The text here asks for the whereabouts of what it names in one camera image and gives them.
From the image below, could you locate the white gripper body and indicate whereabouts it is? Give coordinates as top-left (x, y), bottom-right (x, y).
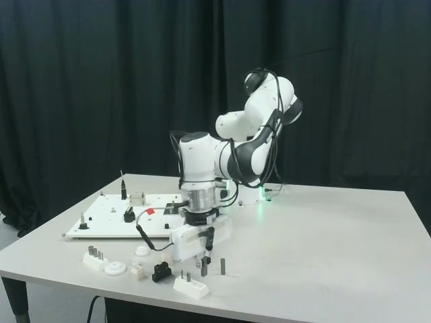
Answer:
top-left (170, 217), bottom-right (234, 264)

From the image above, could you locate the white square peg holder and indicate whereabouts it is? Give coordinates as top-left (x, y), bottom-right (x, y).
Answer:
top-left (172, 275), bottom-right (211, 299)

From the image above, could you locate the white round peg holder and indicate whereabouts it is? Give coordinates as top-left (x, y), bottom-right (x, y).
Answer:
top-left (82, 252), bottom-right (110, 271)

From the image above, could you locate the black D-SUB plug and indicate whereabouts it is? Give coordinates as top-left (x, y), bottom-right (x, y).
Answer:
top-left (152, 262), bottom-right (173, 282)

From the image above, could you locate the white plug block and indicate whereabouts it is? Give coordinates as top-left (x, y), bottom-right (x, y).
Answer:
top-left (130, 264), bottom-right (148, 281)

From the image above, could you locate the white large gear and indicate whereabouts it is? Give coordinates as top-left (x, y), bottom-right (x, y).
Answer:
top-left (104, 260), bottom-right (127, 278)

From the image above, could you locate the white task board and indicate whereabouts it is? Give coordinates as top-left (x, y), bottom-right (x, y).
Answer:
top-left (61, 192), bottom-right (189, 242)

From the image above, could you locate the black upright plug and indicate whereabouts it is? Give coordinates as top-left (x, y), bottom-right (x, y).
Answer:
top-left (119, 170), bottom-right (129, 201)

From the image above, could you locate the dark table leg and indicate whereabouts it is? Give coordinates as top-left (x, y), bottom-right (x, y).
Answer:
top-left (1, 276), bottom-right (28, 323)

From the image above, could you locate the black curtain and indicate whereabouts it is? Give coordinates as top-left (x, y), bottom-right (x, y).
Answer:
top-left (0, 0), bottom-right (431, 236)

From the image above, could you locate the thin black rod on wire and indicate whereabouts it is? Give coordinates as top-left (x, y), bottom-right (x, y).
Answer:
top-left (135, 207), bottom-right (176, 252)

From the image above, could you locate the black base cable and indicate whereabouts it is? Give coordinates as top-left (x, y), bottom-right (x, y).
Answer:
top-left (264, 183), bottom-right (288, 195)

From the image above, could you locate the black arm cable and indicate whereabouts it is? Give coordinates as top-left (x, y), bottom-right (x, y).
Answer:
top-left (251, 67), bottom-right (288, 189)
top-left (169, 129), bottom-right (190, 189)

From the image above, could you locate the black floor cable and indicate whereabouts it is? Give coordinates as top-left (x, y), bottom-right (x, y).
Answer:
top-left (88, 295), bottom-right (106, 323)

